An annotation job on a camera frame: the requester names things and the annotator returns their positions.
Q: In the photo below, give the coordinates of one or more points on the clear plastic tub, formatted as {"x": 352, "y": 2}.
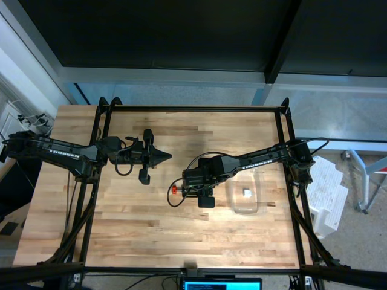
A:
{"x": 242, "y": 210}

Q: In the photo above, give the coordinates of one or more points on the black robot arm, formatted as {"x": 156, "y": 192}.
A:
{"x": 257, "y": 163}
{"x": 66, "y": 152}

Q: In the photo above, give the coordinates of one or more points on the screen with blue edge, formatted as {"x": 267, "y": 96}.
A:
{"x": 220, "y": 285}

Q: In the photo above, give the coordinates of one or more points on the small white block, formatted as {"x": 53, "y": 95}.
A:
{"x": 247, "y": 193}

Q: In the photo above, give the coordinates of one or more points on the grey metal stand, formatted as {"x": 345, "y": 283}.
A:
{"x": 365, "y": 193}

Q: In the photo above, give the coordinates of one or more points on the red and white panel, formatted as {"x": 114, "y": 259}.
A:
{"x": 383, "y": 172}

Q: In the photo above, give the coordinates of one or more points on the black clamp with orange knob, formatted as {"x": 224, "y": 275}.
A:
{"x": 174, "y": 190}

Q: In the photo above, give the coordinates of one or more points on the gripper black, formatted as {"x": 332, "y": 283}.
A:
{"x": 196, "y": 179}
{"x": 133, "y": 154}

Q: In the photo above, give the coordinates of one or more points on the large black case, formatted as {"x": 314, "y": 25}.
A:
{"x": 18, "y": 187}

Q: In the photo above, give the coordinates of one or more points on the white plastic step stool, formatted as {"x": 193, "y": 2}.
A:
{"x": 328, "y": 205}

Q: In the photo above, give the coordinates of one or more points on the black metal frame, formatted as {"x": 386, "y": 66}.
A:
{"x": 193, "y": 108}

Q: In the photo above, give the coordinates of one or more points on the brown cardboard box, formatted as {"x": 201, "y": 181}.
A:
{"x": 15, "y": 217}

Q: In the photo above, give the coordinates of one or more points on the small black camera box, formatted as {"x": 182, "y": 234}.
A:
{"x": 191, "y": 270}

